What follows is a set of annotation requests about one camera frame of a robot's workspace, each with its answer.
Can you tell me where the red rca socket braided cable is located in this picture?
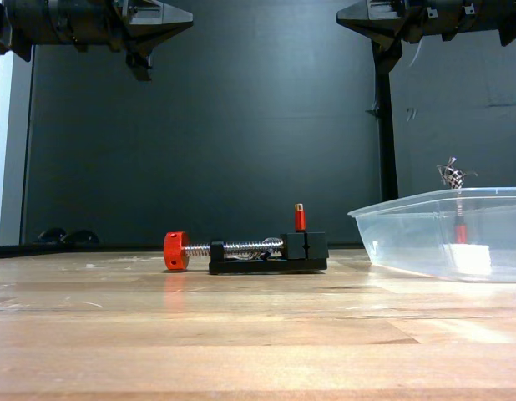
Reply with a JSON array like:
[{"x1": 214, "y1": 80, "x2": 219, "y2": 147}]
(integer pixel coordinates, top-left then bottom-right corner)
[{"x1": 257, "y1": 203, "x2": 308, "y2": 262}]

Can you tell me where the white foam block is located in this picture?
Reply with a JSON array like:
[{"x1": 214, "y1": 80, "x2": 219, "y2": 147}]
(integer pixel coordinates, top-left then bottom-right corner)
[{"x1": 443, "y1": 242, "x2": 492, "y2": 277}]

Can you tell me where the red rca plug braided cable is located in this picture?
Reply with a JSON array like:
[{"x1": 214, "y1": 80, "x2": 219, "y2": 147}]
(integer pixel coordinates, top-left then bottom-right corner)
[{"x1": 436, "y1": 155, "x2": 479, "y2": 245}]

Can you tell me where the black vise fixture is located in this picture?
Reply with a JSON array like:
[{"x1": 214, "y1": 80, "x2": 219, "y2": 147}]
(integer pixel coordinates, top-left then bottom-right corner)
[{"x1": 208, "y1": 231, "x2": 329, "y2": 276}]

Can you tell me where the red vise knob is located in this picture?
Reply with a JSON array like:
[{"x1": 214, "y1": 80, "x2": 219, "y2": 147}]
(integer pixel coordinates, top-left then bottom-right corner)
[{"x1": 163, "y1": 231, "x2": 193, "y2": 272}]

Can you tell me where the clear plastic tub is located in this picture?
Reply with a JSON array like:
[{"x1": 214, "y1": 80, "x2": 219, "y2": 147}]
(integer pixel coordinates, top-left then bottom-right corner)
[{"x1": 347, "y1": 186, "x2": 516, "y2": 285}]

